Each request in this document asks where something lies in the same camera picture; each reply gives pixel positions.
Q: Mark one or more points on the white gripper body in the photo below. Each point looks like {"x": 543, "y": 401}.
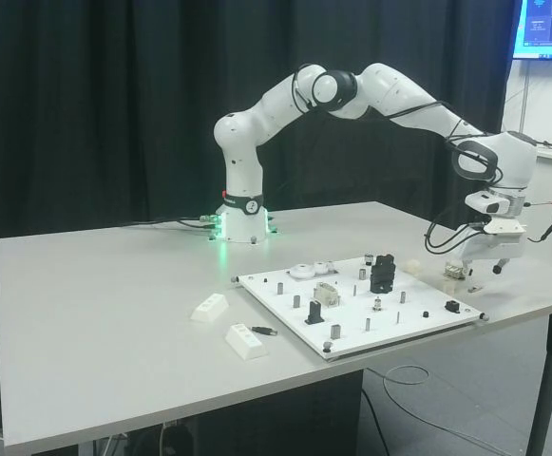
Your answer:
{"x": 494, "y": 247}

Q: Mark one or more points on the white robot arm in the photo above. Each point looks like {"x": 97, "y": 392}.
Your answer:
{"x": 256, "y": 119}

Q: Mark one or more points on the black D-SUB plug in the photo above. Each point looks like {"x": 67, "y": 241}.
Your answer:
{"x": 382, "y": 275}

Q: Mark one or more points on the metal waterproof plug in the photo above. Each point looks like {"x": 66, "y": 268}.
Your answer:
{"x": 451, "y": 271}

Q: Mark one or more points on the small metal part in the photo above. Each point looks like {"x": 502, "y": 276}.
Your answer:
{"x": 473, "y": 288}

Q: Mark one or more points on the white plug holder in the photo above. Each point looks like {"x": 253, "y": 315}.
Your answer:
{"x": 452, "y": 286}

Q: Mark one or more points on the small white holder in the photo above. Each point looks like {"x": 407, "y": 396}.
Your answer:
{"x": 413, "y": 266}

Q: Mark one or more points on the metal BNC plug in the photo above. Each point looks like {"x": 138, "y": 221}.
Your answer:
{"x": 377, "y": 304}

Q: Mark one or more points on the black table leg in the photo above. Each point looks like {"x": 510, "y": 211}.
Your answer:
{"x": 548, "y": 380}

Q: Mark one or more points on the white task board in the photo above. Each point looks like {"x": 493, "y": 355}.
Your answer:
{"x": 351, "y": 342}

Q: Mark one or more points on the white medium gear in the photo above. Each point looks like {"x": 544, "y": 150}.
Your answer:
{"x": 323, "y": 267}

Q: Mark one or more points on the blue screen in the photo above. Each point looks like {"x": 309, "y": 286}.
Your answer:
{"x": 548, "y": 28}

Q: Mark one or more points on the white holder with holes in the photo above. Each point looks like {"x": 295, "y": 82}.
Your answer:
{"x": 209, "y": 309}
{"x": 246, "y": 343}

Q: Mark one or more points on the black curtain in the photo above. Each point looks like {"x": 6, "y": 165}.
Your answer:
{"x": 90, "y": 119}

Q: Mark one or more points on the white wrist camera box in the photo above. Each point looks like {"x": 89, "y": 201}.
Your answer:
{"x": 484, "y": 203}

